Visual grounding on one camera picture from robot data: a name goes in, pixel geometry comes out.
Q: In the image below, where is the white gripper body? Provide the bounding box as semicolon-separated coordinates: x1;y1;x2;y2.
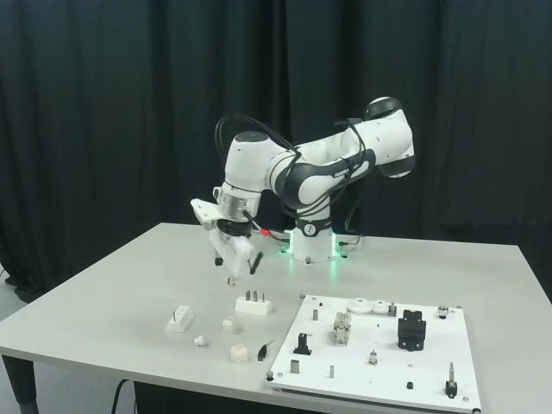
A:
210;232;253;278

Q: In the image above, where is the white square peg holder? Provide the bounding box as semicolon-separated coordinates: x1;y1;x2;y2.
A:
234;297;275;318

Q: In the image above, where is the white round peg holder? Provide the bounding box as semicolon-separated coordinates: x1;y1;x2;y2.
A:
166;304;196;334

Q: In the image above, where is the black curtain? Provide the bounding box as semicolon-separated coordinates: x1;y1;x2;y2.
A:
0;0;552;298

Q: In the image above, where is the white task board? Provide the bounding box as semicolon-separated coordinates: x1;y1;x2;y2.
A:
263;294;483;413

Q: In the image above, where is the black D-SUB plug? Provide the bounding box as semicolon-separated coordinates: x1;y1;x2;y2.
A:
396;309;430;351

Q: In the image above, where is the black table leg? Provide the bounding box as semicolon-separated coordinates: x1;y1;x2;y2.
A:
2;355;38;414

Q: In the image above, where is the thin black rod on wire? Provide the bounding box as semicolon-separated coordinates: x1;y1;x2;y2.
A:
248;228;273;276

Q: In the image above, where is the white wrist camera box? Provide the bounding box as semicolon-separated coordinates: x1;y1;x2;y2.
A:
191;198;217;226

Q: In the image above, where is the black base cable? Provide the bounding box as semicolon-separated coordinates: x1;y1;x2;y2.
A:
338;206;366;252

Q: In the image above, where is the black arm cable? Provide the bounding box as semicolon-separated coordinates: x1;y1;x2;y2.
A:
215;113;373;209

